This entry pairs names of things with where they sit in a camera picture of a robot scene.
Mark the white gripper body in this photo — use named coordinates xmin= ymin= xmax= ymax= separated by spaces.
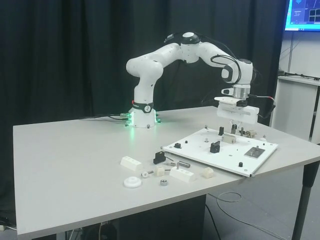
xmin=216 ymin=102 xmax=259 ymax=125

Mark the white round-hole peg holder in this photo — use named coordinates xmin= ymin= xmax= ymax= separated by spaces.
xmin=169 ymin=166 xmax=197 ymax=185

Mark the white square-hole peg holder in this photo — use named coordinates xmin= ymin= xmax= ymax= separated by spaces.
xmin=120 ymin=156 xmax=144 ymax=172

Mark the flat white plate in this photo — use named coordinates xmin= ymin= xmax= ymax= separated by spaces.
xmin=214 ymin=96 xmax=245 ymax=104

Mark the white task board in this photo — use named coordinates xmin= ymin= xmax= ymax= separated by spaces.
xmin=160 ymin=124 xmax=279 ymax=179

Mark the white cabinet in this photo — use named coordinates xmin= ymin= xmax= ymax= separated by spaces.
xmin=271 ymin=74 xmax=320 ymax=145

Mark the black D-SUB plug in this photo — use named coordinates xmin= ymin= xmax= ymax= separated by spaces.
xmin=153 ymin=151 xmax=166 ymax=165

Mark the black table leg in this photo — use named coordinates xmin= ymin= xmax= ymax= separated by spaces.
xmin=291 ymin=163 xmax=315 ymax=240

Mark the white large gear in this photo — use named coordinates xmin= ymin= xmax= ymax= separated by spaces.
xmin=123 ymin=176 xmax=142 ymax=188

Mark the blue screen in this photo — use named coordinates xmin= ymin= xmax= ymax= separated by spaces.
xmin=284 ymin=0 xmax=320 ymax=32

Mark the black curtain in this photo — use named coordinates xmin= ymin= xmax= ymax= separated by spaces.
xmin=0 ymin=0 xmax=286 ymax=222

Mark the thin grey floor cable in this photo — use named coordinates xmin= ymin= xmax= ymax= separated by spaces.
xmin=216 ymin=191 xmax=245 ymax=240

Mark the long black arm cable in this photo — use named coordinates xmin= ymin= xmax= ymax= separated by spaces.
xmin=199 ymin=33 xmax=242 ymax=85

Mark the black base cable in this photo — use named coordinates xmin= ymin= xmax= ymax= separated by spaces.
xmin=82 ymin=113 xmax=131 ymax=121

